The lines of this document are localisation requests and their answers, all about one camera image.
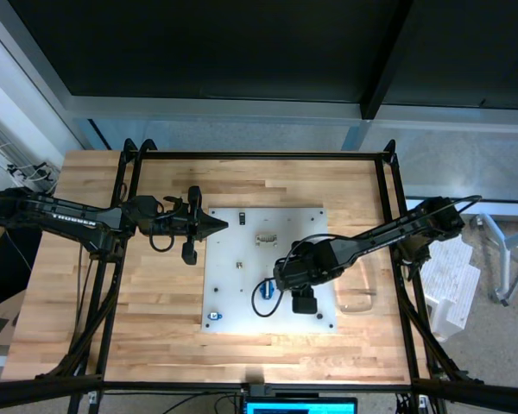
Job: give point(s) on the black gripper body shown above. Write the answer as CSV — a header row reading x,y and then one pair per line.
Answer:
x,y
304,304
177,223

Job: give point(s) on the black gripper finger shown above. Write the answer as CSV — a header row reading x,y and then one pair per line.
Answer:
x,y
209,229
209,220

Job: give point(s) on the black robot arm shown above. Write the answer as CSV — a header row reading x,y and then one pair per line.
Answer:
x,y
393,235
69,215

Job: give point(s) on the white task board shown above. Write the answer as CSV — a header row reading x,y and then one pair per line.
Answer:
x,y
233,241

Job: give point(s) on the blue round holder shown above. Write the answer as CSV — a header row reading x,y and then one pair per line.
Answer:
x,y
261,292

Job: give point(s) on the small clear connector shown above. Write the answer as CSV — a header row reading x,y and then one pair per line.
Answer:
x,y
239,265

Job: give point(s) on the beige connector housing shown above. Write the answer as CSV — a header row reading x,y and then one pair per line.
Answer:
x,y
266,240

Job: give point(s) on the blue square flanged base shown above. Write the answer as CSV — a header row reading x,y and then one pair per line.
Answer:
x,y
208,316

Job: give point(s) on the laptop screen with blue edge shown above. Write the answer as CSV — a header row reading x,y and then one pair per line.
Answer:
x,y
298,407

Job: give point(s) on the white stepped block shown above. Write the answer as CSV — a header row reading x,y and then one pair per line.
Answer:
x,y
453,293

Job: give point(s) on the power strip with plugs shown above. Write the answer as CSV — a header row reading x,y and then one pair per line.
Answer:
x,y
30,172

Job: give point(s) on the cardboard box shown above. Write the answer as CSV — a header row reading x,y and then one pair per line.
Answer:
x,y
8,308

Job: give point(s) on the grey metal tube stand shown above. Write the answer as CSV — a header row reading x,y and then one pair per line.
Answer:
x,y
506,259

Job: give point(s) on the black socket frame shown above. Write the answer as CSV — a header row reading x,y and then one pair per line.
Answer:
x,y
241,218

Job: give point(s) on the black table-level camera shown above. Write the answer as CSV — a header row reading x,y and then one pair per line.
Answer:
x,y
257,390

